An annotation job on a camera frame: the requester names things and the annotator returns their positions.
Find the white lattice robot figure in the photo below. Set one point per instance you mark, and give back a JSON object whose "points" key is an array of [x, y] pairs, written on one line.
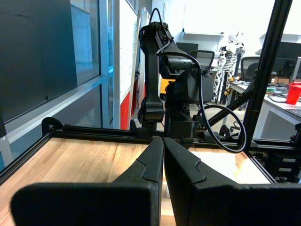
{"points": [[225, 61]]}

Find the yellow cabinet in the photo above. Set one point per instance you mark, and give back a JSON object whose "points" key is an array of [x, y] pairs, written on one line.
{"points": [[163, 89]]}

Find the red plastic cup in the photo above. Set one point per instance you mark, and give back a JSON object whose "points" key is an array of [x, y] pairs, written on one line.
{"points": [[294, 94]]}

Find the white desk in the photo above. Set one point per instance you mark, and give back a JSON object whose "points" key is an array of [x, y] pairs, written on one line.
{"points": [[275, 106]]}

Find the black mesh office chair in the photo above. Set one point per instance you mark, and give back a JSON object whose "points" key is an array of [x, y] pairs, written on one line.
{"points": [[208, 58], [249, 68]]}

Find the black monitor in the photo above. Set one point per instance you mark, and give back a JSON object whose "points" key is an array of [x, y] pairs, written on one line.
{"points": [[289, 63], [188, 48]]}

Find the black electronics box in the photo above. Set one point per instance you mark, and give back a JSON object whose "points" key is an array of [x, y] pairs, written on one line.
{"points": [[282, 164]]}

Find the black metal frame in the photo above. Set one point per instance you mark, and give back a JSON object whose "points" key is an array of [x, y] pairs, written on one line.
{"points": [[256, 94]]}

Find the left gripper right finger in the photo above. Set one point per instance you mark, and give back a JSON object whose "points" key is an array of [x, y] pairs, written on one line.
{"points": [[223, 204]]}

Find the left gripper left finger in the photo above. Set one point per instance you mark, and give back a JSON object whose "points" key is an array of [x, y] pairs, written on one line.
{"points": [[105, 202]]}

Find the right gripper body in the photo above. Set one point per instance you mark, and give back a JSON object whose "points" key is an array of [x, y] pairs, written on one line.
{"points": [[182, 128]]}

